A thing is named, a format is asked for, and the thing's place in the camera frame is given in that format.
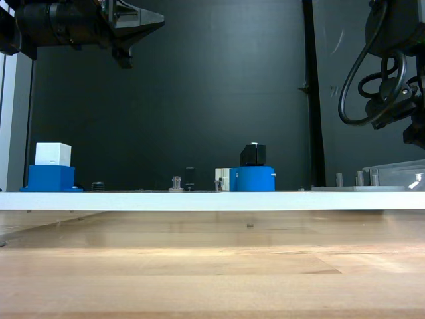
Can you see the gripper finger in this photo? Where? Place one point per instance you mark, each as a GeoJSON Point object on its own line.
{"type": "Point", "coordinates": [149, 18]}
{"type": "Point", "coordinates": [133, 35]}

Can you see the white taskboard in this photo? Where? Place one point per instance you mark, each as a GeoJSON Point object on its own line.
{"type": "Point", "coordinates": [199, 201]}

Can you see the clear plastic tub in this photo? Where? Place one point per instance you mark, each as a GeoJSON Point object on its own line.
{"type": "Point", "coordinates": [398, 176]}

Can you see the short metal pin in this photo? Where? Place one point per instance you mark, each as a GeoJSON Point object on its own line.
{"type": "Point", "coordinates": [360, 178]}
{"type": "Point", "coordinates": [339, 179]}
{"type": "Point", "coordinates": [374, 177]}

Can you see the grey metal pin holder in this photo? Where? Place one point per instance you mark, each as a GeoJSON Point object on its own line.
{"type": "Point", "coordinates": [365, 189]}

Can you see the white cube plug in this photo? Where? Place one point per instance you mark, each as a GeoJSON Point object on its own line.
{"type": "Point", "coordinates": [53, 154]}

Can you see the small black threaded insert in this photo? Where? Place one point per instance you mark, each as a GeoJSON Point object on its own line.
{"type": "Point", "coordinates": [98, 186]}

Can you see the black upright socket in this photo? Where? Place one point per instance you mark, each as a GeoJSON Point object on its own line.
{"type": "Point", "coordinates": [190, 176]}

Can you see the small clear connector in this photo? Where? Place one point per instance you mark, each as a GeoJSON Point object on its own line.
{"type": "Point", "coordinates": [176, 184]}

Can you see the beige connector housing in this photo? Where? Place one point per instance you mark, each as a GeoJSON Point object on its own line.
{"type": "Point", "coordinates": [224, 176]}

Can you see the black block plug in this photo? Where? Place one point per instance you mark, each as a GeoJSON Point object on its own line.
{"type": "Point", "coordinates": [252, 154]}

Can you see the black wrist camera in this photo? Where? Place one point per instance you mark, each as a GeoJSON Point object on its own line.
{"type": "Point", "coordinates": [391, 111]}

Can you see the blue square socket mount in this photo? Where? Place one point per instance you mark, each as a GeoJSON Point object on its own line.
{"type": "Point", "coordinates": [50, 179]}

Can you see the blue round clamp mount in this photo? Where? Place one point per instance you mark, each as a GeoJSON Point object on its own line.
{"type": "Point", "coordinates": [255, 179]}

